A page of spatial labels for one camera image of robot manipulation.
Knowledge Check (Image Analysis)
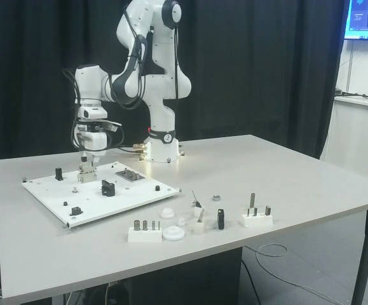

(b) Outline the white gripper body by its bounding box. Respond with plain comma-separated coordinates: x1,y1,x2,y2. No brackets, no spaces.
77,132,108,157

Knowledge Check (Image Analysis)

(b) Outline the grey waterproof plug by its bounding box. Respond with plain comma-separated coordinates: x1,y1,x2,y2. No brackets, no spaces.
77,163,96,178

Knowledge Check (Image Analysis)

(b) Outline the white task board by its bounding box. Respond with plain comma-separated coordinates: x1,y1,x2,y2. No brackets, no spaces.
20,161,183,230

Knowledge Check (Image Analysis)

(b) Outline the white round peg holder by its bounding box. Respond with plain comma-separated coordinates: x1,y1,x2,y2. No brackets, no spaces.
127,226,163,244

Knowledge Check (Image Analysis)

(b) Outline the black curtain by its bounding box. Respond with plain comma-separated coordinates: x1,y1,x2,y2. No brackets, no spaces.
0,0,351,288

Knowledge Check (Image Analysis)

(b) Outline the white large gear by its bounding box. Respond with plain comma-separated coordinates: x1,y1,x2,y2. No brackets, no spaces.
162,226,186,242

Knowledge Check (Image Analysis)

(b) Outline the black under-table cabinet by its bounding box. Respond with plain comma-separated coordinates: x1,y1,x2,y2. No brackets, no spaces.
64,244,245,305

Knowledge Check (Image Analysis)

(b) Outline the white square peg holder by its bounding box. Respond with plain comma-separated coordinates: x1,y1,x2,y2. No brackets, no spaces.
240,213,273,228

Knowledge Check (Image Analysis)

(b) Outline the white cabinet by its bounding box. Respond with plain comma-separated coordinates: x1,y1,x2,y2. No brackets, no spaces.
322,95,368,184

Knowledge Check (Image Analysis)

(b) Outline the dark grey table leg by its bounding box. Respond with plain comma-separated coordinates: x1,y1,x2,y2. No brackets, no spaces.
350,208,368,305

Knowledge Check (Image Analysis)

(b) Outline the blue monitor screen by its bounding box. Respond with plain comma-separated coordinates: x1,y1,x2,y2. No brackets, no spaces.
343,0,368,41

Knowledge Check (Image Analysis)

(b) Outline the black base cable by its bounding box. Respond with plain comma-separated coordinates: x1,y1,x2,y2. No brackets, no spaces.
116,143,149,159

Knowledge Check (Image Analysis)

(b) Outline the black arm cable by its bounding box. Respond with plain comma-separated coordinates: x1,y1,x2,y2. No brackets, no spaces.
63,8,183,153
61,4,184,155

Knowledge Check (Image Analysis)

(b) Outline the grey floor cable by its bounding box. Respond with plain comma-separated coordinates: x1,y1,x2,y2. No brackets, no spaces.
242,243,353,305

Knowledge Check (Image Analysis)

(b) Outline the black floor cable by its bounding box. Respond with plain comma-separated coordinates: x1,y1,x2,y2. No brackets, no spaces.
240,260,264,305

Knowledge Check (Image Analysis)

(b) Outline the thin black cable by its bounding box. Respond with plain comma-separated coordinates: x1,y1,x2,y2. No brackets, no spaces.
334,90,368,104

